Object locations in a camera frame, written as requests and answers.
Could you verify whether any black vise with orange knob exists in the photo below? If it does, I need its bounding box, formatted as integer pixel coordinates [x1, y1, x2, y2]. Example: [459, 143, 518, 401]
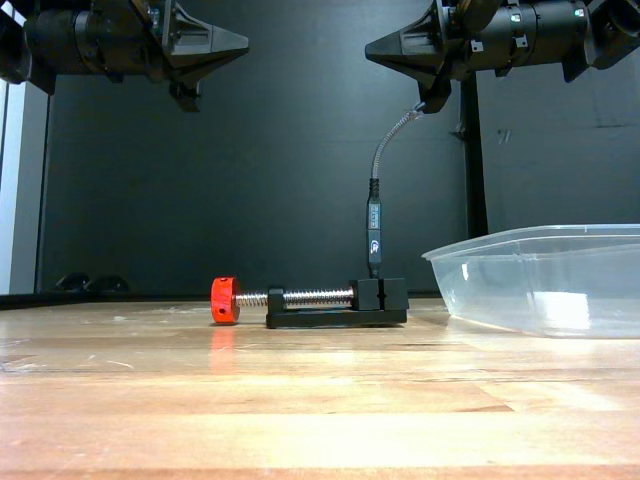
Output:
[209, 274, 410, 330]

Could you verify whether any clear plastic tub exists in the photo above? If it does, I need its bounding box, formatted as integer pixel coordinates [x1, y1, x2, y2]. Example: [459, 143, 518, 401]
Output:
[421, 223, 640, 340]

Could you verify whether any small white block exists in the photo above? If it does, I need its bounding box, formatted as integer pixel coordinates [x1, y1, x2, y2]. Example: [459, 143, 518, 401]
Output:
[530, 290, 592, 326]

